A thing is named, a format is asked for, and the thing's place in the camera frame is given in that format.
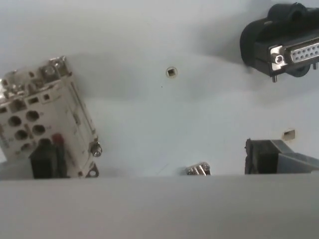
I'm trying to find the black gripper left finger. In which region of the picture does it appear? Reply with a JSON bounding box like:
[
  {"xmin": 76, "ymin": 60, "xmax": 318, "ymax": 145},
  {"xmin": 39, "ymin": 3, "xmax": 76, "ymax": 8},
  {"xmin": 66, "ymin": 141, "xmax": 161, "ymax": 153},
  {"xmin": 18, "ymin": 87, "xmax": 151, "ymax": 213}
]
[{"xmin": 0, "ymin": 138, "xmax": 67, "ymax": 179}]

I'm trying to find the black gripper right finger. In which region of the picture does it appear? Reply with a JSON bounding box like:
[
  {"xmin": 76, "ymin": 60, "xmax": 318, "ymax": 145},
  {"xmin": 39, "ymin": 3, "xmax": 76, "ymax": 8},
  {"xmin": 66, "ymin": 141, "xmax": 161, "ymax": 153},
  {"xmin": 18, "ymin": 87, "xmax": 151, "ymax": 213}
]
[{"xmin": 244, "ymin": 138, "xmax": 319, "ymax": 175}]

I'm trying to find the grey waterproof plug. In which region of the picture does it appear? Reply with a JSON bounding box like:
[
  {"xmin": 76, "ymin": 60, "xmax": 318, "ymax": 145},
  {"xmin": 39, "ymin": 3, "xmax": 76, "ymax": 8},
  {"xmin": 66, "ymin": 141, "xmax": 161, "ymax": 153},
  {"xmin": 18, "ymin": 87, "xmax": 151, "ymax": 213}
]
[{"xmin": 0, "ymin": 55, "xmax": 104, "ymax": 179}]

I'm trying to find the white task board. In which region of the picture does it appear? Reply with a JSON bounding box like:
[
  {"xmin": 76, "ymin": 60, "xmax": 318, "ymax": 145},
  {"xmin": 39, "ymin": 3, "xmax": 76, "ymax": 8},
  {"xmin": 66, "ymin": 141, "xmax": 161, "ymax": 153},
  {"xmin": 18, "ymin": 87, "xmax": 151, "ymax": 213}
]
[{"xmin": 0, "ymin": 0, "xmax": 319, "ymax": 179}]

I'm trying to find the black D-SUB plug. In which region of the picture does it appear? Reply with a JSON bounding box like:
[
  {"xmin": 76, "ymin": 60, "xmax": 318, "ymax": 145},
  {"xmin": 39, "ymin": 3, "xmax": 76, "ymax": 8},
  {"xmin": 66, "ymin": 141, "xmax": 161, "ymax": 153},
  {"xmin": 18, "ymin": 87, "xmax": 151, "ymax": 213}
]
[{"xmin": 240, "ymin": 0, "xmax": 319, "ymax": 84}]

